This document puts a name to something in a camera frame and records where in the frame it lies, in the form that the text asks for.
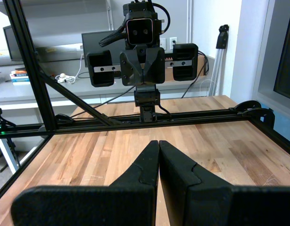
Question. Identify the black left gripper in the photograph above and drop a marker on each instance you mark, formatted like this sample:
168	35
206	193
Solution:
100	78

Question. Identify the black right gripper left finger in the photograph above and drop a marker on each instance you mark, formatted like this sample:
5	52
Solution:
88	207

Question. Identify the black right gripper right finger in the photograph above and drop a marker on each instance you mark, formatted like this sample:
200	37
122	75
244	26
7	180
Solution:
229	207

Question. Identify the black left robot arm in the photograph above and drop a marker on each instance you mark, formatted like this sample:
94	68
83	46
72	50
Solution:
147	99

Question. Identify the dark computer monitor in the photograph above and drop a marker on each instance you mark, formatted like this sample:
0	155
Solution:
93	40
11	47

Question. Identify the aluminium stand with black head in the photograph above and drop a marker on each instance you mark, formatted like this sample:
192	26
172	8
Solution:
219	61

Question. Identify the grey desk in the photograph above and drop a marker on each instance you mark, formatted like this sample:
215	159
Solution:
29	91

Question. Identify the stack of books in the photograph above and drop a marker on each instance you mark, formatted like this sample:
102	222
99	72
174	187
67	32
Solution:
18	77

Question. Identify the white wall outlet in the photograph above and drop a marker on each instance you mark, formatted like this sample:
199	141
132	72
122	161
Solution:
173	46
163	44

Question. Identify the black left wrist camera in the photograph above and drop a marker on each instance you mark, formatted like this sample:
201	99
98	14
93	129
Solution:
138	31

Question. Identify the black aluminium frame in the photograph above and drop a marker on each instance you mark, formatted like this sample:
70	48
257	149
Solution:
32	70

